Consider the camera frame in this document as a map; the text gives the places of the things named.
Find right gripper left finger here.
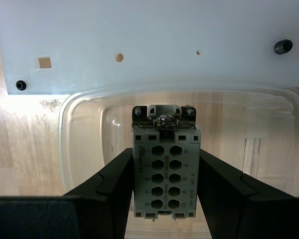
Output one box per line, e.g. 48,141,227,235
0,147,135,239

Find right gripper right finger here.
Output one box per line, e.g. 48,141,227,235
198,148,299,239

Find grey HAN10E connector insert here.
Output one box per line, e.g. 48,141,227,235
131,104,202,221

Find clear plastic tub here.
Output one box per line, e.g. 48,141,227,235
58,83,299,239

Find black socket head screw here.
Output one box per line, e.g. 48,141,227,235
15,80,28,91

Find black threaded standoff screw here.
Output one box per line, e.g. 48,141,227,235
274,39,294,55

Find white task board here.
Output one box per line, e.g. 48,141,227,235
0,0,299,96

